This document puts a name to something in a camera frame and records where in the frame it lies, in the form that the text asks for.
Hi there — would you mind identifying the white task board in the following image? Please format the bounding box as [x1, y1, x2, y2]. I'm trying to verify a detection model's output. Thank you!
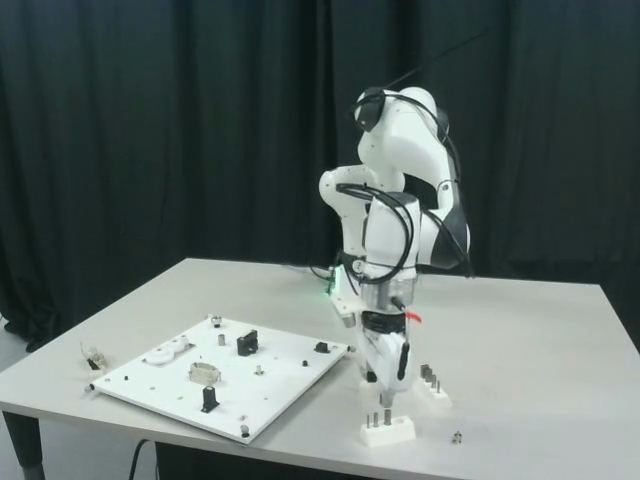
[89, 313, 350, 444]

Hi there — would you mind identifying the silver wrist ring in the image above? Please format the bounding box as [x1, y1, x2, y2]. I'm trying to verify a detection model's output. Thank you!
[360, 279, 417, 314]

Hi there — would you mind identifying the dark table leg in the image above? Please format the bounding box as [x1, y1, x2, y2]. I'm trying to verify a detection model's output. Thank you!
[0, 410, 40, 480]

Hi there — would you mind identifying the thin black overhead cable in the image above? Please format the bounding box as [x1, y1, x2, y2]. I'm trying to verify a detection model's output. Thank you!
[344, 31, 490, 114]

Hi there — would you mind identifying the black curtain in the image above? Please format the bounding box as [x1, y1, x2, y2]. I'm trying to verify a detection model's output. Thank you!
[0, 0, 640, 354]

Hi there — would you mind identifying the thin black rod red tag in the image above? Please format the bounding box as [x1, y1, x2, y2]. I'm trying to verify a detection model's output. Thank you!
[396, 312, 424, 382]

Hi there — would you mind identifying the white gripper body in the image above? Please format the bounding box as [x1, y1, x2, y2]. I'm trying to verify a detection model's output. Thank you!
[357, 331, 414, 394]

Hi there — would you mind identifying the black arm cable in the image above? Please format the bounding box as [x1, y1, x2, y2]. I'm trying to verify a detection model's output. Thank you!
[349, 88, 475, 277]
[335, 182, 419, 296]

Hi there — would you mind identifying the white round peg holder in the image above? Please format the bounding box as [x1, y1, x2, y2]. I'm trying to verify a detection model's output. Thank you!
[359, 412, 417, 448]

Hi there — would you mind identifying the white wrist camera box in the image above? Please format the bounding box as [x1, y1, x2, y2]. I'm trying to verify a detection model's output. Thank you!
[330, 264, 362, 330]

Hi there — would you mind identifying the white square peg holder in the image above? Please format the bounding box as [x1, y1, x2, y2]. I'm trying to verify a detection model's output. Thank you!
[412, 379, 454, 416]

